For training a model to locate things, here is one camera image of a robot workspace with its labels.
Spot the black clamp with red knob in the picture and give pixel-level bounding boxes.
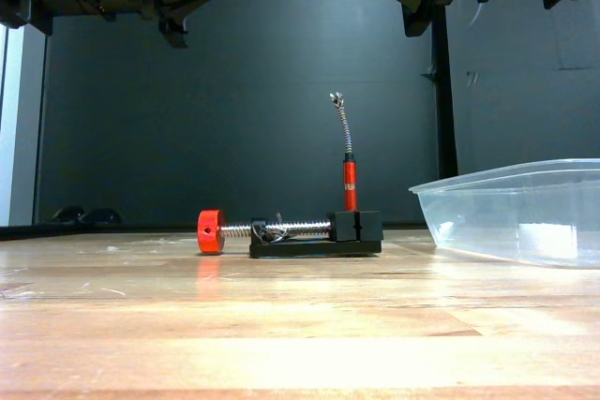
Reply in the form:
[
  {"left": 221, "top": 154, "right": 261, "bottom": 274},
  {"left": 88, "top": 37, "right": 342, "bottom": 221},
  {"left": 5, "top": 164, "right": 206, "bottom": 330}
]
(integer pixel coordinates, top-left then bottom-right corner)
[{"left": 196, "top": 207, "right": 383, "bottom": 259}]

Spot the small white block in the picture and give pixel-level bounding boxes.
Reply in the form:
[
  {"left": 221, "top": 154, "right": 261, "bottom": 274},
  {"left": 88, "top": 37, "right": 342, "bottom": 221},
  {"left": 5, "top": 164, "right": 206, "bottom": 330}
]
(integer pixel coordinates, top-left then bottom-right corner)
[{"left": 517, "top": 223, "right": 578, "bottom": 259}]

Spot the clear plastic tub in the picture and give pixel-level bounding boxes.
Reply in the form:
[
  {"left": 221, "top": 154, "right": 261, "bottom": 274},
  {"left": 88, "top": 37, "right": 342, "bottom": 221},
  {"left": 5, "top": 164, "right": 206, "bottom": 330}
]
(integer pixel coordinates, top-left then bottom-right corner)
[{"left": 407, "top": 157, "right": 600, "bottom": 272}]

